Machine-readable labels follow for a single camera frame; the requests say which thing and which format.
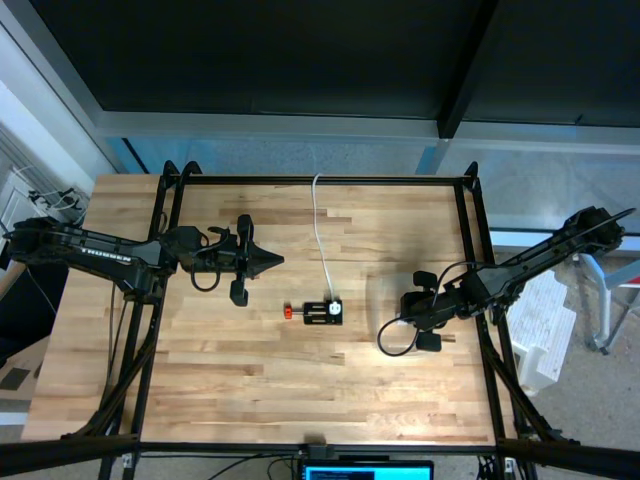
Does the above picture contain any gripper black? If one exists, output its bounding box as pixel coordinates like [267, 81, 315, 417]
[191, 214, 286, 308]
[399, 269, 457, 354]

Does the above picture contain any clear plastic tub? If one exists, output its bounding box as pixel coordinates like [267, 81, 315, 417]
[367, 273, 435, 357]

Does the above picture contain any black clamp with orange knob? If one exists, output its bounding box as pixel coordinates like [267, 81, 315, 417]
[283, 298, 346, 327]

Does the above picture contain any white plastic step stool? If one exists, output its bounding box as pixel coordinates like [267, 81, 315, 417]
[504, 272, 577, 397]

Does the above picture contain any grey metal stand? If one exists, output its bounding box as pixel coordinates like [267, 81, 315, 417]
[574, 249, 640, 356]

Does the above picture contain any laptop screen with blue edge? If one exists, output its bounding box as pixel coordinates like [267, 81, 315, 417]
[298, 459, 435, 480]

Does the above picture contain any brown cardboard box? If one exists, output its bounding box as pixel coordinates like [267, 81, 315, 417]
[0, 334, 51, 426]

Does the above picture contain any white cabinet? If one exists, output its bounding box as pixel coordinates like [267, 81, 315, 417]
[0, 167, 89, 231]

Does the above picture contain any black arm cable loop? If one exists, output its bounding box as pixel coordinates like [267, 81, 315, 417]
[377, 319, 422, 358]
[189, 267, 222, 293]

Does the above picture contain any white receptacle with cord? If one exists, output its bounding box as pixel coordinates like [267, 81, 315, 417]
[311, 173, 345, 316]

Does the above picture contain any black table level camera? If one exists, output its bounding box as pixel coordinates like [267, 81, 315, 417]
[299, 434, 334, 459]

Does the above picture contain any black aluminium table frame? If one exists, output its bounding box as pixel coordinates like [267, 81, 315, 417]
[0, 159, 640, 480]

